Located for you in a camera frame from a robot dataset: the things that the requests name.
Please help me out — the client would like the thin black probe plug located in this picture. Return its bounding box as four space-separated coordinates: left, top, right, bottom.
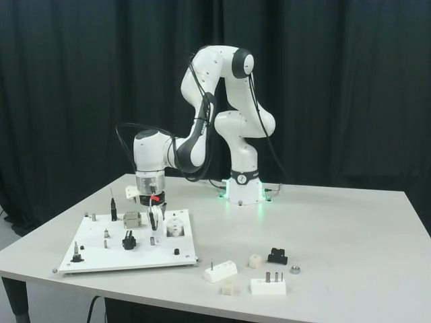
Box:
109 188 119 222

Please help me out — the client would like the black curtain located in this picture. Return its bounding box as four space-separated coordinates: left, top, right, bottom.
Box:
0 0 431 236

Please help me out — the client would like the white slanted peg holder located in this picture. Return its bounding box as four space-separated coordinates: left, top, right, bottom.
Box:
203 260 238 283

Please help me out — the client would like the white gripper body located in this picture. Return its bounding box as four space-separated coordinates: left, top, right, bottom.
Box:
147 205 167 239

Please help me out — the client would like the white task board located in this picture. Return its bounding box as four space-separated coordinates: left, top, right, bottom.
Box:
57 208 199 277

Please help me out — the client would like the beige rectangular connector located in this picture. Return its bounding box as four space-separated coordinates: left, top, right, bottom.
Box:
123 211 142 230

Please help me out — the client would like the black pronged plug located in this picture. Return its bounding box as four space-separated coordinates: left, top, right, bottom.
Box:
121 229 137 251

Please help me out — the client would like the white rectangular peg holder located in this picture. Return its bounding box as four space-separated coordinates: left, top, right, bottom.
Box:
250 277 288 297

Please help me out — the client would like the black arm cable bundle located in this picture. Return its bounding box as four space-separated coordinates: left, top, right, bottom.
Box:
114 55 217 184

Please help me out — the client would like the black table leg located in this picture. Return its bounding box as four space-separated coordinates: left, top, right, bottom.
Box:
1 277 28 323

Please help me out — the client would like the black cable under table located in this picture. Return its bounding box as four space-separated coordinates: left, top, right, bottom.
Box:
88 295 104 323

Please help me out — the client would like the black D-SUB plug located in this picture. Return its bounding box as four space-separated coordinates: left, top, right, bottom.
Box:
267 247 290 264

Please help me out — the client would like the thin black rod on wire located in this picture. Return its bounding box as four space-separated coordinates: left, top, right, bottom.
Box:
147 193 161 232

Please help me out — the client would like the metal plug on black base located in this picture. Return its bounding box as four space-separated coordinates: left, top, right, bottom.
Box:
70 240 84 264

